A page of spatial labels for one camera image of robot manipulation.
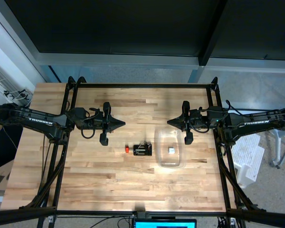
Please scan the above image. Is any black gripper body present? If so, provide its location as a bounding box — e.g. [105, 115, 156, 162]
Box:
[182, 100, 194, 145]
[99, 102, 113, 146]

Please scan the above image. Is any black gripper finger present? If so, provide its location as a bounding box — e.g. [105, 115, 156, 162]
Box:
[110, 123, 126, 133]
[110, 115, 126, 124]
[167, 123, 185, 132]
[167, 115, 185, 124]

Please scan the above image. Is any clear plastic tub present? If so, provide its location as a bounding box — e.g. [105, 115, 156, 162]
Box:
[156, 128, 185, 169]

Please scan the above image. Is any black vise with red knob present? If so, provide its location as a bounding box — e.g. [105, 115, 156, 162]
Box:
[124, 142, 153, 157]

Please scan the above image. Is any white foam block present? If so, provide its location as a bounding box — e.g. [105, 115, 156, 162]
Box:
[231, 132, 266, 190]

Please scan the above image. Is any blue laptop screen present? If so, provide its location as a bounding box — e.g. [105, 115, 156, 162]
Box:
[132, 218, 197, 228]

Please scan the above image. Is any grey metal stand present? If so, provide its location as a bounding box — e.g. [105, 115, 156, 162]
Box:
[258, 128, 285, 170]

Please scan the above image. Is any cardboard box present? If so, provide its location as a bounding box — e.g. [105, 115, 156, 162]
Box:
[0, 159, 15, 202]

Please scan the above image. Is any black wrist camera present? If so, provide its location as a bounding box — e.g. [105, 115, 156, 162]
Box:
[89, 115, 104, 130]
[190, 111, 206, 130]

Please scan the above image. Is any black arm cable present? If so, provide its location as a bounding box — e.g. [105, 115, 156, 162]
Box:
[197, 99, 239, 133]
[80, 107, 101, 140]

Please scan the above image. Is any black aluminium frame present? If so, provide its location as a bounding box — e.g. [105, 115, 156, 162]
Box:
[0, 76, 285, 228]

